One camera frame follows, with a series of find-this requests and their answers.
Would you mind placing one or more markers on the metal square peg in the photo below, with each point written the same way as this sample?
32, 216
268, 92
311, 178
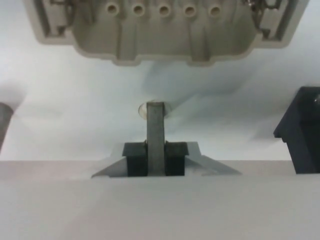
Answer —
155, 135

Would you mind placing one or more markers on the white task board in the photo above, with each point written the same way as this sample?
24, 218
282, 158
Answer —
75, 87

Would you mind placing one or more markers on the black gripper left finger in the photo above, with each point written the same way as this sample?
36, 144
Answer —
135, 162

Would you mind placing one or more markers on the thick metal round peg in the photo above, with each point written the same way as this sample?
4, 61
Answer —
4, 125

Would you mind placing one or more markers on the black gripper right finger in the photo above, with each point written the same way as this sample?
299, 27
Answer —
175, 162

